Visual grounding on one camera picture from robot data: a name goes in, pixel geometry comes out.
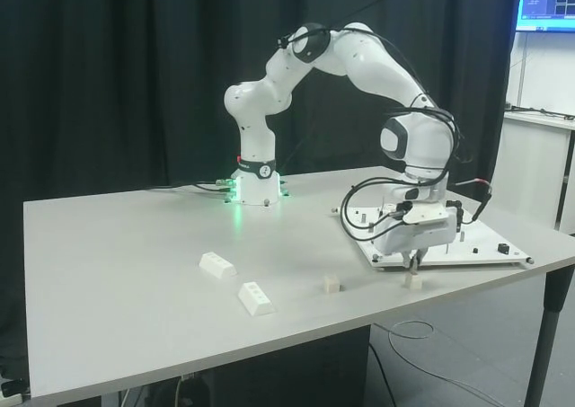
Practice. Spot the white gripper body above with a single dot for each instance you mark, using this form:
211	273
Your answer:
415	238

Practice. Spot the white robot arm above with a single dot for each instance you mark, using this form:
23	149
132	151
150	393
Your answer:
359	56

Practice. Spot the small white plug holder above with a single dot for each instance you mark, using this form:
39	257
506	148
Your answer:
331	284
413	282

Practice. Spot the white task board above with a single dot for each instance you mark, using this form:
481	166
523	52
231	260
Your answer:
485	241

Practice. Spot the thin black rod red tag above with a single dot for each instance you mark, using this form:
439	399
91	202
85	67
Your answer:
484	200

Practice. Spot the dark grey table leg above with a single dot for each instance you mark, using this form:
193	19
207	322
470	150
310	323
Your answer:
551	335

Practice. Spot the long white holder with holes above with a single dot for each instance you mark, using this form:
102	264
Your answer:
218	265
257	298

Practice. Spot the blue screen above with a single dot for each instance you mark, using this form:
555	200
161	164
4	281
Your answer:
545	2

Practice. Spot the black curtain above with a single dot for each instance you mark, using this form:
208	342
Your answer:
112	88

